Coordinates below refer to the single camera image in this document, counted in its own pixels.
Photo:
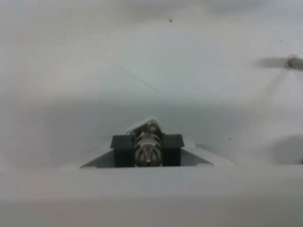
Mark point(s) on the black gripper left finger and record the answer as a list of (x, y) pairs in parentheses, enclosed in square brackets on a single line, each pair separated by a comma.
[(122, 153)]

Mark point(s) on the white task board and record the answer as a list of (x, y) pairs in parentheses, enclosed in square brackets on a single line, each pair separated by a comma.
[(151, 71)]

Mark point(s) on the metal BNC plug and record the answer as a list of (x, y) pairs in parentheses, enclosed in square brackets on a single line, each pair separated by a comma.
[(148, 149)]

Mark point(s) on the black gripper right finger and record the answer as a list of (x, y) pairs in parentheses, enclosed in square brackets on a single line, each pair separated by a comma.
[(171, 153)]

